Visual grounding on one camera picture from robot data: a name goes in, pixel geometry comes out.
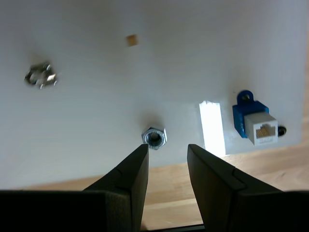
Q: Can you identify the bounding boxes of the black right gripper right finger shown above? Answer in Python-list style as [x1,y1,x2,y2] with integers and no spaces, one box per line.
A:
[187,144,309,232]

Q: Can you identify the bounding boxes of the blue white ethernet jack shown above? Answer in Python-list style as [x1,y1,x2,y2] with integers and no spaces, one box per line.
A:
[232,89,278,146]

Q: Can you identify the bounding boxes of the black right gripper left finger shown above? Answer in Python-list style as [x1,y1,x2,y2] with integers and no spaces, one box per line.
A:
[0,144,150,232]

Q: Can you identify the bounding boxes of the silver M12 hex nut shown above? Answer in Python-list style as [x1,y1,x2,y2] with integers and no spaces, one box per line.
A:
[141,124,168,150]

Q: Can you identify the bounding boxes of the white plastic board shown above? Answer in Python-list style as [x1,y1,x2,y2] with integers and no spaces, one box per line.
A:
[0,0,309,191]

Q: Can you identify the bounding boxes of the black metal frame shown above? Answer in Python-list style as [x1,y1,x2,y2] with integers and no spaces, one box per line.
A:
[141,223,206,232]

